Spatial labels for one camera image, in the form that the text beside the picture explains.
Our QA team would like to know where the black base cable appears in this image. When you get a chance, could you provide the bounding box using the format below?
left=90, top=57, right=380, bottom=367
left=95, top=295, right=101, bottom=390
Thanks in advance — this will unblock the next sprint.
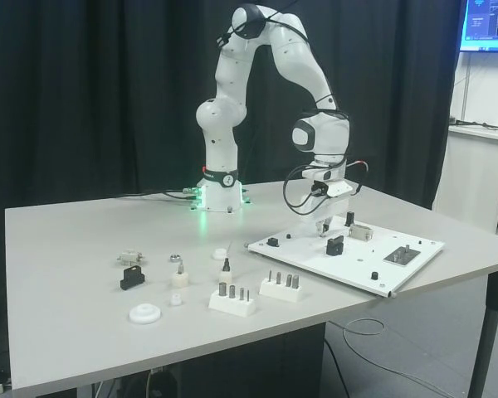
left=122, top=187, right=203, bottom=202

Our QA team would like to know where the black cabinet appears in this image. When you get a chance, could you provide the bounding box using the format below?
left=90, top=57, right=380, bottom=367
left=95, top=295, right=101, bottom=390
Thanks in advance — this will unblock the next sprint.
left=178, top=323, right=329, bottom=398

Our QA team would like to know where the white large gear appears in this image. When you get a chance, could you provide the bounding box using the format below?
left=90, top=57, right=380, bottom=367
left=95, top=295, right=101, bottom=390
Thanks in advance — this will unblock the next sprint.
left=128, top=303, right=164, bottom=328

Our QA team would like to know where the flat white mounting plate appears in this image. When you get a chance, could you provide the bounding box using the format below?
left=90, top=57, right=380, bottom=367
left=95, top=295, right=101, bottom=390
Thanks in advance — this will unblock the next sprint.
left=301, top=177, right=354, bottom=199

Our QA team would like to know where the black curtain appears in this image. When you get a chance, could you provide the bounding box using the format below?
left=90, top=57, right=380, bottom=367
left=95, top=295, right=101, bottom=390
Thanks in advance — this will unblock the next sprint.
left=0, top=0, right=498, bottom=366

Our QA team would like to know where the white square peg holder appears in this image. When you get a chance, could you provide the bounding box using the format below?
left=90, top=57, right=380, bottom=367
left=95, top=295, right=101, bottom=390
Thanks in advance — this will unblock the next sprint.
left=259, top=278, right=304, bottom=304

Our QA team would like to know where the black table leg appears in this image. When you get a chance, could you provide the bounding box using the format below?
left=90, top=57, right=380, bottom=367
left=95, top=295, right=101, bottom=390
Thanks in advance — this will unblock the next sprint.
left=468, top=269, right=498, bottom=398

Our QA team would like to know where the white cabinet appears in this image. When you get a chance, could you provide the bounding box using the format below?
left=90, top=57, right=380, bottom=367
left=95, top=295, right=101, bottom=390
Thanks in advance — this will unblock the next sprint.
left=435, top=119, right=498, bottom=240

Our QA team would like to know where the grey waterproof plug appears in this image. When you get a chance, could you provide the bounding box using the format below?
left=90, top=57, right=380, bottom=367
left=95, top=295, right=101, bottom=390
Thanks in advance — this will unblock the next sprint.
left=115, top=250, right=146, bottom=266

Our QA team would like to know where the black floor cable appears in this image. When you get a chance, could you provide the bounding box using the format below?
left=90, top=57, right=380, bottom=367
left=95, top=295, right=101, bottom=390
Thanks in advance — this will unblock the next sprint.
left=324, top=338, right=346, bottom=398

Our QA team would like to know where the white task board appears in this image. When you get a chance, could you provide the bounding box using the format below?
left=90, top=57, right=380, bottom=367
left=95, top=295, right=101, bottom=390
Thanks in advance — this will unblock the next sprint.
left=243, top=211, right=447, bottom=299

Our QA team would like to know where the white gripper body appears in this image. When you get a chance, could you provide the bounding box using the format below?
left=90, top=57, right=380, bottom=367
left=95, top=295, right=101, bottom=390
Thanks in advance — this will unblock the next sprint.
left=299, top=192, right=350, bottom=228

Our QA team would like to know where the blue screen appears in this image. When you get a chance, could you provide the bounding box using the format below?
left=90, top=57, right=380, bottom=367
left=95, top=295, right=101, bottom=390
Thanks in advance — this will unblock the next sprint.
left=459, top=0, right=498, bottom=53

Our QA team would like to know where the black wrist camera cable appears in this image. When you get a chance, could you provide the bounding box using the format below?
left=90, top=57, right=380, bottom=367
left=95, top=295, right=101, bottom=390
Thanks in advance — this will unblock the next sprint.
left=281, top=163, right=317, bottom=216

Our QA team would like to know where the grey floor cable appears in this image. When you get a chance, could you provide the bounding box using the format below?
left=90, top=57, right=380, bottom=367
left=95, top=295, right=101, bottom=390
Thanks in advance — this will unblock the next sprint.
left=342, top=317, right=472, bottom=393

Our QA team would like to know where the white round peg holder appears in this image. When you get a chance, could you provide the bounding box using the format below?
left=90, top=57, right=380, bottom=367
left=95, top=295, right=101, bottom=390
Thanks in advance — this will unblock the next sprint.
left=207, top=289, right=258, bottom=319

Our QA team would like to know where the black D-SUB plug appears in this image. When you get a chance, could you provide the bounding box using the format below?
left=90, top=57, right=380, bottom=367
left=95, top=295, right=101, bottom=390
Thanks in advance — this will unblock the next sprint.
left=119, top=266, right=147, bottom=290

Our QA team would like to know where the silver flange ring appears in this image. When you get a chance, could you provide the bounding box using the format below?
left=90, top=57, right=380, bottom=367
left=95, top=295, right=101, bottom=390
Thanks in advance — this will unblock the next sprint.
left=315, top=156, right=346, bottom=170

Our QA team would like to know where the thin black rod on wire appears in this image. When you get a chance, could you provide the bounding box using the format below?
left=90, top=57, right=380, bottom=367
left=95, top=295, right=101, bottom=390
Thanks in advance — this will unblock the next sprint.
left=344, top=159, right=370, bottom=196

